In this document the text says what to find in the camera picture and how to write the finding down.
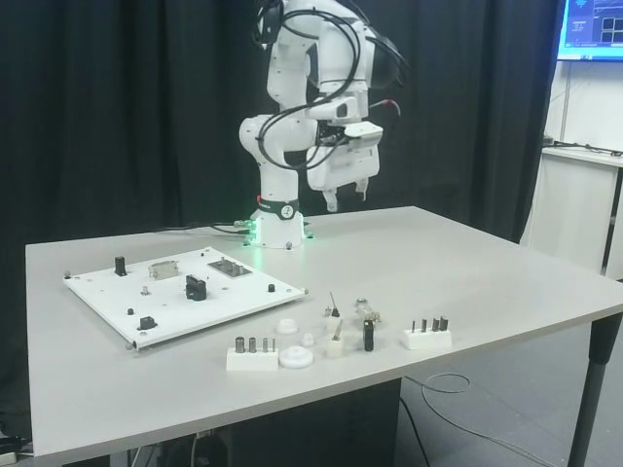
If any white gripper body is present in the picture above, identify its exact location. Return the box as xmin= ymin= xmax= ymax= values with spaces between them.
xmin=306 ymin=143 xmax=382 ymax=194

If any white square peg holder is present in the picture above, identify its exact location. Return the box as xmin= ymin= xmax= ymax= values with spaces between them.
xmin=400 ymin=327 xmax=455 ymax=351

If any white round peg holder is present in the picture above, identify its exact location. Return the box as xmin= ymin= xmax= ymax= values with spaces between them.
xmin=225 ymin=346 xmax=280 ymax=373

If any flat white mounting plate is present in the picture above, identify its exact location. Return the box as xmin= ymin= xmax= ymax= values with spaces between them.
xmin=343 ymin=123 xmax=385 ymax=147

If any white large gear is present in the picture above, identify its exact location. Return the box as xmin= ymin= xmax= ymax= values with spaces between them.
xmin=277 ymin=345 xmax=315 ymax=369

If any white task board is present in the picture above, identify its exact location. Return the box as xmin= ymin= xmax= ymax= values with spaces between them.
xmin=61 ymin=245 xmax=310 ymax=352

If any white cabinet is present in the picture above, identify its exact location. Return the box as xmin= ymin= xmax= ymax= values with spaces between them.
xmin=519 ymin=144 xmax=623 ymax=282

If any black curtain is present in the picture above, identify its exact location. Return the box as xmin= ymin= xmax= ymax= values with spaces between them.
xmin=0 ymin=0 xmax=569 ymax=273

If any black box under table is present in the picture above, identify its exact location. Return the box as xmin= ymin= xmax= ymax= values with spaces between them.
xmin=212 ymin=377 xmax=405 ymax=467

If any blue screen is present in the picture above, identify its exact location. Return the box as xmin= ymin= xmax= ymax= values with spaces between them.
xmin=556 ymin=0 xmax=623 ymax=63

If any dark table leg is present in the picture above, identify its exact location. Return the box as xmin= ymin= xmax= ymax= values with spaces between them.
xmin=568 ymin=318 xmax=610 ymax=467

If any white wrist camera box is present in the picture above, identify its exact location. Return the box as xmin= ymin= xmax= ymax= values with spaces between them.
xmin=330 ymin=94 xmax=367 ymax=123

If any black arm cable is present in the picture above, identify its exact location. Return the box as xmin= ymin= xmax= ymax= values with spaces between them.
xmin=250 ymin=0 xmax=371 ymax=147
xmin=372 ymin=28 xmax=413 ymax=91

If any black base cable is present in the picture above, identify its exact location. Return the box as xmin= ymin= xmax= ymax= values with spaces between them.
xmin=163 ymin=220 xmax=255 ymax=237

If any thin pale floor cable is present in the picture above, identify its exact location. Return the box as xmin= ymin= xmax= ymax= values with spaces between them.
xmin=398 ymin=372 xmax=585 ymax=467

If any black floor cable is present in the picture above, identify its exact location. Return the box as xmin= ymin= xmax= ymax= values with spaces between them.
xmin=397 ymin=396 xmax=425 ymax=467

